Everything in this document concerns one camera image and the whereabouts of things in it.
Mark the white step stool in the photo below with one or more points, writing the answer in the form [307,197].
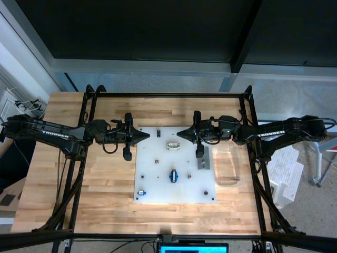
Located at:
[285,179]

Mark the blue clamp block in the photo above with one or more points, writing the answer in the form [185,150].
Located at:
[170,177]

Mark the silver rod in blue clamp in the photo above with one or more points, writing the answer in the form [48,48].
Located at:
[173,176]

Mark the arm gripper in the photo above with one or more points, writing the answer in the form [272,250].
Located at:
[128,137]
[199,134]

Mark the black low camera mount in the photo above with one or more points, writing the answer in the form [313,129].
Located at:
[167,238]

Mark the grey aluminium bar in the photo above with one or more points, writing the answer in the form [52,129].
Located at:
[204,162]

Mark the clear plastic tub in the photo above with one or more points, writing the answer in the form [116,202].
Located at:
[226,168]

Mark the grey metal chair frame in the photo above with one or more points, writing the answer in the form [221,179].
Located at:
[319,163]

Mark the white square board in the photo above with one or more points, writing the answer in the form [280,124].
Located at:
[152,184]

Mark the small blue white connector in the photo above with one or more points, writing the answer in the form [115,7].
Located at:
[141,193]

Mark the brown cardboard box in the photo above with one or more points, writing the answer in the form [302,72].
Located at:
[13,196]

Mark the small black socket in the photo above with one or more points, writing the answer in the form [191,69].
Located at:
[158,133]

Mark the black metal frame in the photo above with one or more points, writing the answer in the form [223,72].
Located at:
[168,94]

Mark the white corner bracket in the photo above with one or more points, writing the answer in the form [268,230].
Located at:
[269,245]
[67,243]

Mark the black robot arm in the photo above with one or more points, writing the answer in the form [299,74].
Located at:
[268,134]
[52,133]

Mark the beige connector housing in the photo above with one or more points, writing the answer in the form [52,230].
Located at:
[173,146]

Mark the laptop screen with blue edge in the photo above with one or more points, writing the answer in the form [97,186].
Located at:
[192,249]

